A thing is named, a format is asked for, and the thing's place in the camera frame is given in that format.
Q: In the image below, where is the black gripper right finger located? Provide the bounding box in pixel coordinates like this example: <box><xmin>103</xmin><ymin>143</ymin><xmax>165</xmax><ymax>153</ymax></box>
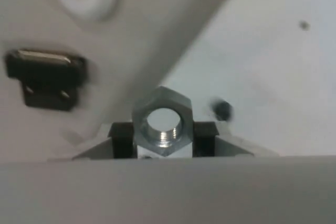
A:
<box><xmin>192</xmin><ymin>121</ymin><xmax>264</xmax><ymax>159</ymax></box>

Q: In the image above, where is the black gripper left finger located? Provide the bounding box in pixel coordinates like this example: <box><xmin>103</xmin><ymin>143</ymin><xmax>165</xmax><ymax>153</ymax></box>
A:
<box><xmin>70</xmin><ymin>122</ymin><xmax>138</xmax><ymax>160</ymax></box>

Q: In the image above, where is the metal hexagonal bolt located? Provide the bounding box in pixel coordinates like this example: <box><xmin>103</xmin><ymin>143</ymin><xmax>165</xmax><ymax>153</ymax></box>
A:
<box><xmin>131</xmin><ymin>85</ymin><xmax>194</xmax><ymax>160</ymax></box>

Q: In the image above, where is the white task board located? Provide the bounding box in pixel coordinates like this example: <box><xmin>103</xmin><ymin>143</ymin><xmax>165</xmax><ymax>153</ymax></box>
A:
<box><xmin>125</xmin><ymin>0</ymin><xmax>336</xmax><ymax>158</ymax></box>

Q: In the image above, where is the black D-SUB plug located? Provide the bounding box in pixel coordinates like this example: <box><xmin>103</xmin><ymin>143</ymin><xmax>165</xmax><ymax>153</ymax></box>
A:
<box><xmin>3</xmin><ymin>47</ymin><xmax>89</xmax><ymax>112</ymax></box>

